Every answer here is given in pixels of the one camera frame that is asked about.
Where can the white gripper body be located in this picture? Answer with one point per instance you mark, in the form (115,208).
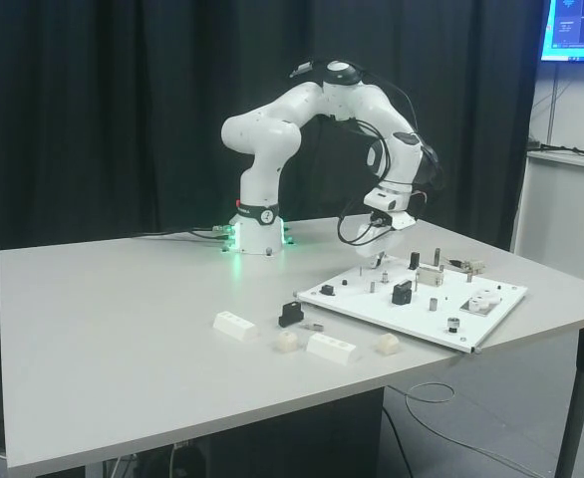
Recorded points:
(374,241)

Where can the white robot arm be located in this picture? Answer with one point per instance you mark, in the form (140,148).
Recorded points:
(272,134)

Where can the metal square peg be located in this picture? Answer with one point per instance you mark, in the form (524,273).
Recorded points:
(435,256)

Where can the thick metal round peg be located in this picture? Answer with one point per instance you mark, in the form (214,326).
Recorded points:
(432,303)

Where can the round waterproof plug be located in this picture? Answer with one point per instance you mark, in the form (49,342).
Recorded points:
(452,324)

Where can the white peg holder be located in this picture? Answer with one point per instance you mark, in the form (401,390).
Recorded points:
(332,348)
(234,326)

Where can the white task board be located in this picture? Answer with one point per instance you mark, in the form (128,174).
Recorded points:
(421,318)

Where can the small white holder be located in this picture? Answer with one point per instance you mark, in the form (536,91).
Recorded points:
(386,344)
(287,343)

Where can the metal USB plug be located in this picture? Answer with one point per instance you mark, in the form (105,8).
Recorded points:
(313,327)

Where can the grey Ethernet plug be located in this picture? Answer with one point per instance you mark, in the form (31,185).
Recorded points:
(473,265)

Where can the black D-SUB plug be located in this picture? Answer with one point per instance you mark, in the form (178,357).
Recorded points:
(290,314)

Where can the white large gear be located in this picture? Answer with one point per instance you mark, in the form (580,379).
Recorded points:
(492,296)

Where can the white cabinet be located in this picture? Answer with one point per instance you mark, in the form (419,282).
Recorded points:
(561,214)

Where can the black table leg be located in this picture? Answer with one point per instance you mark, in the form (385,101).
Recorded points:
(578,398)

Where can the black curtain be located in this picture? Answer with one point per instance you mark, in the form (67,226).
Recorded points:
(122,99)

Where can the blue screen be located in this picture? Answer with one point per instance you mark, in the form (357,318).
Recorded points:
(578,27)

